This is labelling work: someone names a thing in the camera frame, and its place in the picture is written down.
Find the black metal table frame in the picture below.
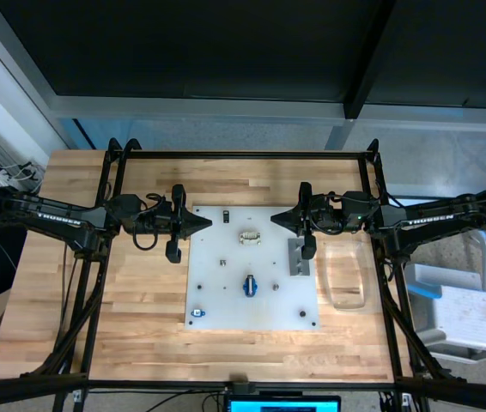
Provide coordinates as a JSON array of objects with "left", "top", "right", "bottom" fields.
[{"left": 0, "top": 136, "right": 486, "bottom": 412}]

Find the clear plastic tub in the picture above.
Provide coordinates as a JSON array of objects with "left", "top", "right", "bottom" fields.
[{"left": 322, "top": 239, "right": 375, "bottom": 312}]

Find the black table-level camera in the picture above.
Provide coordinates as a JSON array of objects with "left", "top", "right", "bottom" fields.
[{"left": 229, "top": 373, "right": 255, "bottom": 394}]

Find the black overhead beam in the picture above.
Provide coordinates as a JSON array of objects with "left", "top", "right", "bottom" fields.
[{"left": 343, "top": 0, "right": 397, "bottom": 120}]

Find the blue round holder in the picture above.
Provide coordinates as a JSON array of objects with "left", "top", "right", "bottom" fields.
[{"left": 240, "top": 274, "right": 260, "bottom": 300}]

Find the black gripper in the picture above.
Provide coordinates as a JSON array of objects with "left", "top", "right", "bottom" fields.
[
  {"left": 270, "top": 181, "right": 334, "bottom": 261},
  {"left": 156, "top": 183, "right": 214, "bottom": 264}
]

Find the black white cable bundle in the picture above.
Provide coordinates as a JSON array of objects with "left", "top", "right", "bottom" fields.
[{"left": 0, "top": 161, "right": 42, "bottom": 184}]

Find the grey cylinder holder block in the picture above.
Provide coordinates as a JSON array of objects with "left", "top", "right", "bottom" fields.
[{"left": 287, "top": 238, "right": 313, "bottom": 278}]

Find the beige connector housing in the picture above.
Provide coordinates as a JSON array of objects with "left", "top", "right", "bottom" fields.
[{"left": 239, "top": 230, "right": 264, "bottom": 247}]

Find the silver metal frame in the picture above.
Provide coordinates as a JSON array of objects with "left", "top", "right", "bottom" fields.
[{"left": 0, "top": 0, "right": 486, "bottom": 152}]

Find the white step stool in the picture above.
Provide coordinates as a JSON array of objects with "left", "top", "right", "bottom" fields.
[{"left": 405, "top": 262, "right": 486, "bottom": 366}]

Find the white plastic board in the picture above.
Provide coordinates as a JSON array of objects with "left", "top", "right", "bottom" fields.
[{"left": 184, "top": 205, "right": 321, "bottom": 331}]

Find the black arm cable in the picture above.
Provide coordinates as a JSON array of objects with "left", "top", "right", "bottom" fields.
[{"left": 132, "top": 229, "right": 161, "bottom": 251}]

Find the blue laptop screen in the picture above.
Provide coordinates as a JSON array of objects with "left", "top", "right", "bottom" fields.
[{"left": 224, "top": 394, "right": 342, "bottom": 412}]

